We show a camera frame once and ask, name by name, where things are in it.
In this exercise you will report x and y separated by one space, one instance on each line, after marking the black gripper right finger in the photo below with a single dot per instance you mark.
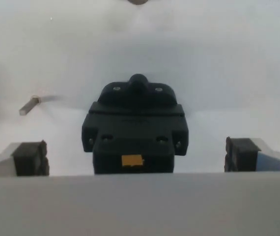
240 155

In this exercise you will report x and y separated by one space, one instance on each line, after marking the white task board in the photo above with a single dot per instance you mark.
204 61

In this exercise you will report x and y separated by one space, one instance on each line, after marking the metal square peg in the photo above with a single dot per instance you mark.
29 105

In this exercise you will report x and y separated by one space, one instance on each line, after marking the metal round peg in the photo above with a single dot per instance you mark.
137 1

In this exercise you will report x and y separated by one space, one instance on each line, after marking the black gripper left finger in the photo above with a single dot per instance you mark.
30 159

